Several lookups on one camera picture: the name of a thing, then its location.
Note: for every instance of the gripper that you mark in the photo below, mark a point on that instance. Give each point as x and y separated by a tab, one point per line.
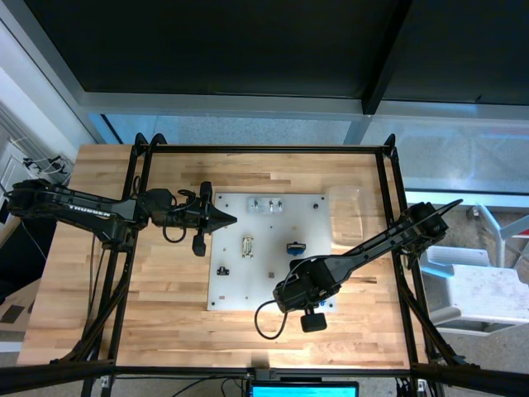
186	215
297	297

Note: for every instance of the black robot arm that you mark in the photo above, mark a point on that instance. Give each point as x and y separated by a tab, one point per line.
89	211
372	244

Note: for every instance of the grey connector housing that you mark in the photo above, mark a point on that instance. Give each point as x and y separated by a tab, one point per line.
247	247

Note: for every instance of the blue and black connector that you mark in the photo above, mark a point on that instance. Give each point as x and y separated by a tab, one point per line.
296	248

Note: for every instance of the white board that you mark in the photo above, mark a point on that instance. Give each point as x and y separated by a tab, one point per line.
248	289

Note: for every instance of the small black clamp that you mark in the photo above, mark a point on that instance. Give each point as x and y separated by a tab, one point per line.
223	271

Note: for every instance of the blue laptop screen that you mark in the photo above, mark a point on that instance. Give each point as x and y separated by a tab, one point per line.
301	390

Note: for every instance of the clear plastic tub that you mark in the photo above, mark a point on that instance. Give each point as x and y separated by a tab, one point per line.
347	215

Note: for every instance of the white plastic stool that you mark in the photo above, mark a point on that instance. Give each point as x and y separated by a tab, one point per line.
483	289

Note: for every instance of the cardboard box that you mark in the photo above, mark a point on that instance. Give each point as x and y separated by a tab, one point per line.
18	306

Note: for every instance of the black camera on frame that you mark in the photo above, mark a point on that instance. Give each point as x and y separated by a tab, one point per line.
263	373

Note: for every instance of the black table frame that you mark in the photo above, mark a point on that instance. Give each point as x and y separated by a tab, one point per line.
264	149

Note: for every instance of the grey metal chair frame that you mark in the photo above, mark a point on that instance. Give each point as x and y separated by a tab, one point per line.
492	223

